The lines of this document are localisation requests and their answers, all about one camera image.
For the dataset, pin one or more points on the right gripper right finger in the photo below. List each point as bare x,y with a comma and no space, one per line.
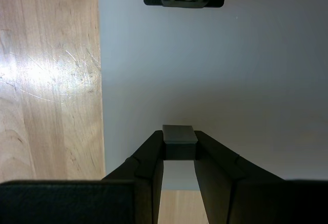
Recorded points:
212,172

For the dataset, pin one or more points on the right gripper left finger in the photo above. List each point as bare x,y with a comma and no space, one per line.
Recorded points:
148,172

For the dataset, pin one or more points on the dark grey rectangular bar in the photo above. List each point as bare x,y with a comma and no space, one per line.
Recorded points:
179,134

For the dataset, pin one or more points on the white task board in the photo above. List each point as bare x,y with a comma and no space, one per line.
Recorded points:
230,67

